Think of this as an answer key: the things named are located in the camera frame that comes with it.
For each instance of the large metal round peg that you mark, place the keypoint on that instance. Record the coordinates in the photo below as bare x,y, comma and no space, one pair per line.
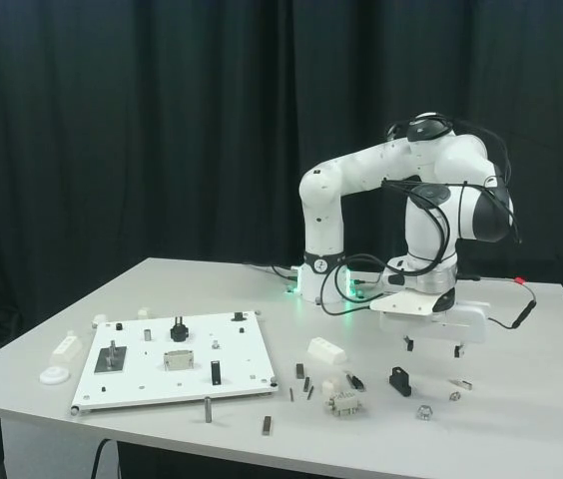
207,409

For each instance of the white large gear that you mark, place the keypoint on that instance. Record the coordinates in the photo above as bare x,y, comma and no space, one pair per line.
54,375

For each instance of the small metal square peg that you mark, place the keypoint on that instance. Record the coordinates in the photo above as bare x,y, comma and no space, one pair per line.
306,384

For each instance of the black curtains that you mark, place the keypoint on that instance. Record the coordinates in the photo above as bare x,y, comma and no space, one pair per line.
112,125

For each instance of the metal bolt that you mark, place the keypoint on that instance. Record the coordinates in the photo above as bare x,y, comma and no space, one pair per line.
424,413

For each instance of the small white holder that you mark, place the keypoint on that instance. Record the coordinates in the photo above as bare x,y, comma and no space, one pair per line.
329,388
145,314

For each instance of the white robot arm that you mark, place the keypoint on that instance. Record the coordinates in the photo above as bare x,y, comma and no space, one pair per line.
356,164

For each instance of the white task board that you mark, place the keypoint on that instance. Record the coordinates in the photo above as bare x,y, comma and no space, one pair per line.
137,389

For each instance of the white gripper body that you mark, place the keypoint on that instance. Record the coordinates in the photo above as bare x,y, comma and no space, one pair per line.
453,327

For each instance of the black D-SUB plug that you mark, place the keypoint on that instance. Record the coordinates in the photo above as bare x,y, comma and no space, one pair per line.
401,382

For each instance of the white three-hole peg holder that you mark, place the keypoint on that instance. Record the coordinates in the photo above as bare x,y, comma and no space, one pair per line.
326,350
64,350

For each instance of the beige waterproof plug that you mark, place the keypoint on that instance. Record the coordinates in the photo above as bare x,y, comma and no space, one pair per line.
339,402

